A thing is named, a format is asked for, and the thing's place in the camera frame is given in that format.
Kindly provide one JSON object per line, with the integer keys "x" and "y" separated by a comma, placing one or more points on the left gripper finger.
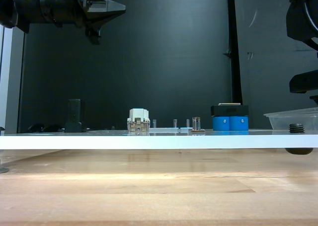
{"x": 115, "y": 8}

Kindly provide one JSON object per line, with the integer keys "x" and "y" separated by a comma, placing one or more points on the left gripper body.
{"x": 85, "y": 5}

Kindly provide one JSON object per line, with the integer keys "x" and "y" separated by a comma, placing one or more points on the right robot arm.
{"x": 301, "y": 17}

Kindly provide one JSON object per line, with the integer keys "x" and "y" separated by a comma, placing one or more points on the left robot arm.
{"x": 32, "y": 5}

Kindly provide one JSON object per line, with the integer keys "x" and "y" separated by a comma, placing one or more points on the tall black block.
{"x": 74, "y": 116}

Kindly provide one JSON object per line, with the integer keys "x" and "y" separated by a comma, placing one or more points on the beige many-pin connector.
{"x": 138, "y": 120}

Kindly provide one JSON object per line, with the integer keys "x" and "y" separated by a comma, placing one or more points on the short steel peg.
{"x": 154, "y": 123}
{"x": 175, "y": 123}
{"x": 187, "y": 123}

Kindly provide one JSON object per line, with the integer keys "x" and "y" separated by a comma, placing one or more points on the white task board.
{"x": 159, "y": 141}

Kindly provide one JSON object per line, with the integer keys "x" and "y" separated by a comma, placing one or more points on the small brass clamp fitting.
{"x": 197, "y": 124}

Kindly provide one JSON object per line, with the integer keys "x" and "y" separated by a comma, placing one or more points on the wide black block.
{"x": 229, "y": 111}

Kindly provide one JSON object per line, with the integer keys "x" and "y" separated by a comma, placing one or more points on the blue socket block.
{"x": 239, "y": 123}
{"x": 221, "y": 123}

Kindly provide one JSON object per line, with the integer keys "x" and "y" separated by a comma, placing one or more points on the clear plastic container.
{"x": 293, "y": 118}

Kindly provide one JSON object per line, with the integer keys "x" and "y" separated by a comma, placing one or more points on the black threaded stud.
{"x": 297, "y": 128}

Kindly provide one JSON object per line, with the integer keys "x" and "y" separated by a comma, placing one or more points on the black frame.
{"x": 234, "y": 49}

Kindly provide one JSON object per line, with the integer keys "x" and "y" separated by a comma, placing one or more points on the white flat rail fitting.
{"x": 165, "y": 130}

